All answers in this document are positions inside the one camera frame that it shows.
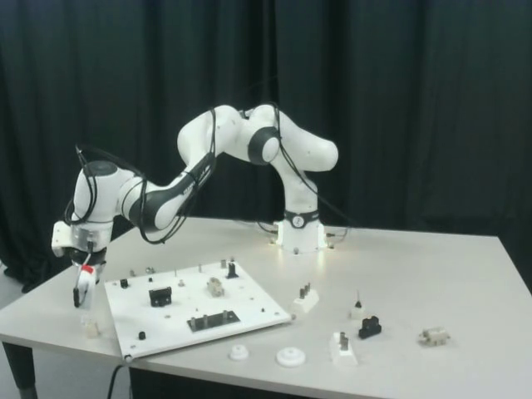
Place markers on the white large gear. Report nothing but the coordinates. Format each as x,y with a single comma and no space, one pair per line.
289,356

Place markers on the white round peg holder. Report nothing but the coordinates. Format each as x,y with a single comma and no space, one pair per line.
347,358

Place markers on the silver metal connector plug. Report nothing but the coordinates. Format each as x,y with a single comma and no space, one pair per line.
433,336

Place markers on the metal round peg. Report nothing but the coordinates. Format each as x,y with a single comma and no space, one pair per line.
343,340

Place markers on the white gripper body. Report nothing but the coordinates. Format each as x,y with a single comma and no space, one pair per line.
88,293

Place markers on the white medium gear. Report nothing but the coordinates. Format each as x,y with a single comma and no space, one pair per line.
238,352

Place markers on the small white plug holder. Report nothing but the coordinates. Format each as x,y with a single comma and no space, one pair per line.
356,313

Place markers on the white task board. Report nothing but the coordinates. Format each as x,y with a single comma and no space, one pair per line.
241,299

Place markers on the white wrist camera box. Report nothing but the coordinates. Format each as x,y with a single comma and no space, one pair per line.
61,239

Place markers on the dark grey table leg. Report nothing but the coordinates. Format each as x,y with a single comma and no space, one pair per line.
18,374

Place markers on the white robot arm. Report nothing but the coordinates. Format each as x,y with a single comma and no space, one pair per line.
299,149

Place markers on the black D-SUB plug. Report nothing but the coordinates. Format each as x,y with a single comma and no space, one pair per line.
370,327

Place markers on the small white cube holder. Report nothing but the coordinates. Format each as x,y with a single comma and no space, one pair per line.
92,330

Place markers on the white square peg holder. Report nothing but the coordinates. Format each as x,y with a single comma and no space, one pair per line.
305,305

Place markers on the black curtain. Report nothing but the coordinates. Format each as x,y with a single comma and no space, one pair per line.
374,83

